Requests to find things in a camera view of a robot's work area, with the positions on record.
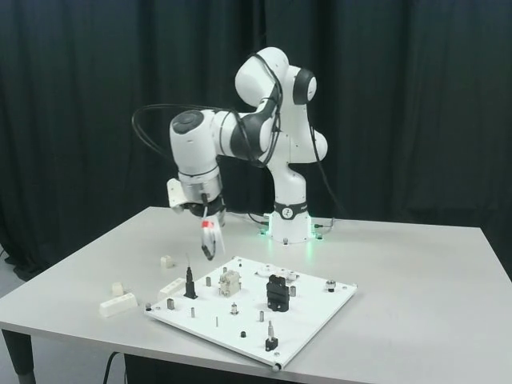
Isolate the black plug with thin wire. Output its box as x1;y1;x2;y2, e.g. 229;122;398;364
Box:
182;252;200;300

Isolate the flat white holder with holes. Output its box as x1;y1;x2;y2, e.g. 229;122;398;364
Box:
158;279;187;300

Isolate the black table leg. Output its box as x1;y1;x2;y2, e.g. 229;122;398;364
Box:
1;329;35;384

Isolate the cream connector block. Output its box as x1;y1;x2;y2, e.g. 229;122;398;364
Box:
218;270;240;299

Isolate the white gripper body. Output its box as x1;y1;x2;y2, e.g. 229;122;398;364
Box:
197;211;228;262

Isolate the long white peg holder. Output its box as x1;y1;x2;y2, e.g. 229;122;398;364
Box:
98;292;138;319

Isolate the black curtain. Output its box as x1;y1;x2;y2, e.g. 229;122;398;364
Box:
0;0;512;274

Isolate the black under-table panel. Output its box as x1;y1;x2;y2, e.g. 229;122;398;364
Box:
124;353;278;384

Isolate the white task board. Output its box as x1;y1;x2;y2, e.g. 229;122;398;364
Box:
143;254;358;371

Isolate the black hanging cable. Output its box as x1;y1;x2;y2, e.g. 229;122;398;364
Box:
104;350;126;384

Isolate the black D-SUB plug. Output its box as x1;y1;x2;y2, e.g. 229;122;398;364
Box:
265;274;290;314

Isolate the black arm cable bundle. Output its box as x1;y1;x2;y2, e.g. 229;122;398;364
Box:
132;51;334;171

